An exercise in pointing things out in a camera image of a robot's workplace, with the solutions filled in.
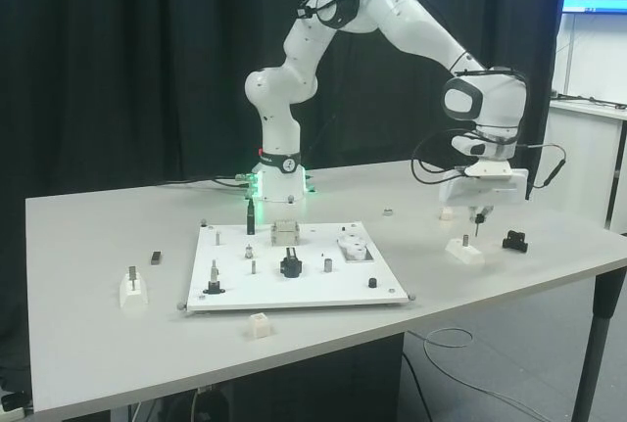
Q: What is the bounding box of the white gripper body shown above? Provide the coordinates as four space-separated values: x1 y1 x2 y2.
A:
439 167 530 211

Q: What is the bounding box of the white peg holder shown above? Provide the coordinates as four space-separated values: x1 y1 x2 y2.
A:
444 238 486 266
119 277 150 319

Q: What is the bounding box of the black D-SUB plug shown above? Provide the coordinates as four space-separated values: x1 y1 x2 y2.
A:
502 229 530 253

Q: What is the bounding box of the black table leg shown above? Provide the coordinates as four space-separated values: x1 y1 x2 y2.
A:
571 272 621 422

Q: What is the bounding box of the white task board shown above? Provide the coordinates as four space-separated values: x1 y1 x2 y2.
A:
181 219 416 316

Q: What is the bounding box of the black curtain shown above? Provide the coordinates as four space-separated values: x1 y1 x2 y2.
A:
0 0 564 394

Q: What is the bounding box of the thin black rod on wire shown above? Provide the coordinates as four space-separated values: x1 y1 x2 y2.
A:
526 143 568 189

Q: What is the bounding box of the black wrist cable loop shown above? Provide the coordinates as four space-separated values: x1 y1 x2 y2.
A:
410 127 474 187

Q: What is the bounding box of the grey floor cable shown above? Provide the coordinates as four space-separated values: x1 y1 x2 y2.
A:
423 326 589 409

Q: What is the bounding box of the black base cable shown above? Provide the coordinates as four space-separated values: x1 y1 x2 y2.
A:
161 174 256 189

